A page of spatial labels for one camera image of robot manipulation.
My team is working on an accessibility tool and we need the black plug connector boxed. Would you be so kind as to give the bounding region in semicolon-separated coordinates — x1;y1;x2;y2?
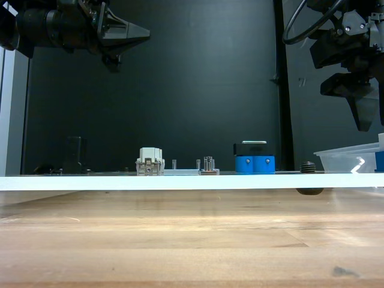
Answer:
61;136;88;174

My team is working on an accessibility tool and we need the black vertical post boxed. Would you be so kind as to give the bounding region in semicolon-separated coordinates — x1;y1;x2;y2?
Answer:
269;0;295;173

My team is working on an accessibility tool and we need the clear plastic tub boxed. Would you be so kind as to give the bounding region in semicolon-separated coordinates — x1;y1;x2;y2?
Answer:
313;141;384;175

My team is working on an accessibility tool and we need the blue black connector mount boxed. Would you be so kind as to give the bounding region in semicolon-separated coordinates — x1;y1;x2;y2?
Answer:
233;139;277;175

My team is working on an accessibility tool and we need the small silver clamp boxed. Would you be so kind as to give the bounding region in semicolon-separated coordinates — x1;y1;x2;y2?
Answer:
199;155;221;176

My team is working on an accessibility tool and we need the blue white small connector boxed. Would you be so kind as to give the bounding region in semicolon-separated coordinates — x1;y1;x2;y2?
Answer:
374;133;384;173

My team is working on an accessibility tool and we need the white board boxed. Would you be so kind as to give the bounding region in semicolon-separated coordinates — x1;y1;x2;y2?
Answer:
0;170;384;192

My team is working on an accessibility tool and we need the beige connector housing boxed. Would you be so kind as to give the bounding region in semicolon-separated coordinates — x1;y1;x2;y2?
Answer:
134;146;166;176

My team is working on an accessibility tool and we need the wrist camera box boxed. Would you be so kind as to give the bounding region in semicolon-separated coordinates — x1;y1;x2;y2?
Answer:
310;29;372;70

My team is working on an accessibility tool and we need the black threaded bolt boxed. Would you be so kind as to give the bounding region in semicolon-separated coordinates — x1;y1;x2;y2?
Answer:
295;161;325;197

